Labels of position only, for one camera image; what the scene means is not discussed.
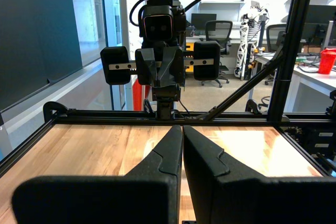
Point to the white office desk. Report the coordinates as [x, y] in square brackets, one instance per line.
[315, 79]

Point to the black controller box with labels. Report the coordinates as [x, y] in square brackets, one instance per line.
[309, 140]

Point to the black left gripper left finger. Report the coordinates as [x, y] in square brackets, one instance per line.
[105, 200]

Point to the black mesh office chair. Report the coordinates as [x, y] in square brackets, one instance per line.
[218, 28]
[273, 35]

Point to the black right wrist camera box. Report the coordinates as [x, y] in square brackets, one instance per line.
[157, 24]

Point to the red cabinet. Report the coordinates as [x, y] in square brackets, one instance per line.
[137, 93]

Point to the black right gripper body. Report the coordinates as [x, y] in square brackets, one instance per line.
[207, 58]

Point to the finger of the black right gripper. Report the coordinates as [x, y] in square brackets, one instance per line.
[145, 69]
[173, 69]

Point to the black aluminium table frame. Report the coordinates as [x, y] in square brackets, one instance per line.
[288, 51]

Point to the red plastic bin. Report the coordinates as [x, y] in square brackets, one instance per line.
[326, 61]

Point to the black computer monitor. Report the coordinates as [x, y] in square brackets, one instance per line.
[203, 22]
[319, 16]

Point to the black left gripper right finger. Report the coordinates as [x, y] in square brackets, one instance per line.
[262, 200]

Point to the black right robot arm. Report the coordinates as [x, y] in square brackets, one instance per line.
[166, 103]

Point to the white wall shelf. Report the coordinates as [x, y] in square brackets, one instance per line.
[223, 3]

